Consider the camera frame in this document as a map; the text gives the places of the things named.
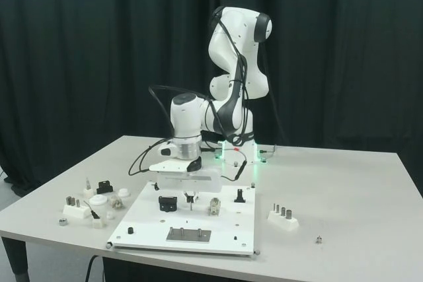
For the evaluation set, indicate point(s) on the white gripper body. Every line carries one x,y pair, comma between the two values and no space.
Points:
185,184

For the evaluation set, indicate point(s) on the thin metal square peg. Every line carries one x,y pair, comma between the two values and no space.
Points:
190,205

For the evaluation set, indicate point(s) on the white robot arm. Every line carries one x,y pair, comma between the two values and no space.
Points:
254,77

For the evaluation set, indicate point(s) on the small metal round peg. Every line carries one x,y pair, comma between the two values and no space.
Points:
278,209

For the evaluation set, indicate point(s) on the medium metal round peg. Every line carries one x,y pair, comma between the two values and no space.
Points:
283,211

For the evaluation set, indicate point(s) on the white round peg holder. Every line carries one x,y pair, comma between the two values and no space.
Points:
284,224

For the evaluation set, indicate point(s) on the large metal round peg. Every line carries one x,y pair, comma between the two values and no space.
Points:
289,214

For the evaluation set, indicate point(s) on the medium metal square peg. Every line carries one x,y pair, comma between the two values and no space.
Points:
78,203

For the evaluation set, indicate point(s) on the white square peg holder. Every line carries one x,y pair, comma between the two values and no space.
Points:
77,213

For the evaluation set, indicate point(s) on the large metal square peg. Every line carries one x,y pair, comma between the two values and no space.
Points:
69,201

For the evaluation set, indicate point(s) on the white task board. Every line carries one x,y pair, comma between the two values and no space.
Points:
142,219

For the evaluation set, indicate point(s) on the white medium gear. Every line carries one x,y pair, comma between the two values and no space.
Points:
124,193

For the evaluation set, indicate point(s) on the beige metal connector block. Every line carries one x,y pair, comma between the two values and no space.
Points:
115,203

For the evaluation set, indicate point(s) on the white small gear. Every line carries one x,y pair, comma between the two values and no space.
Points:
110,215

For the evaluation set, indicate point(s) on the black D-SUB plug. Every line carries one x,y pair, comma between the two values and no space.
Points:
105,188

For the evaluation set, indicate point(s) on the white large gear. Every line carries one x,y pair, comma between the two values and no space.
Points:
98,200

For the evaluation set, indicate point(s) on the white Ethernet plug holder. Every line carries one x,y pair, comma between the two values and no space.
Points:
98,224

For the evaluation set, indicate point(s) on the black Ethernet plug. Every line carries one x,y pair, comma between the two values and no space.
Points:
96,217

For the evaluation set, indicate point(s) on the metal USB plug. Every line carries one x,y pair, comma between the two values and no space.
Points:
87,183

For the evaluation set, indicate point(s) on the small white plug holder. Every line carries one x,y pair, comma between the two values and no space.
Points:
88,193

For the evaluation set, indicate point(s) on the metal hex nut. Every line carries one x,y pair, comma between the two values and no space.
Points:
62,222

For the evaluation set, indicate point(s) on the small metal bolt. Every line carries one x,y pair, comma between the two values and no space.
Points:
318,239

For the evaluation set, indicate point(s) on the black table leg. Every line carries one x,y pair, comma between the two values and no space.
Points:
15,255

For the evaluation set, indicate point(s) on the black curtain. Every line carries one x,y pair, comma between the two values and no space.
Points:
66,47

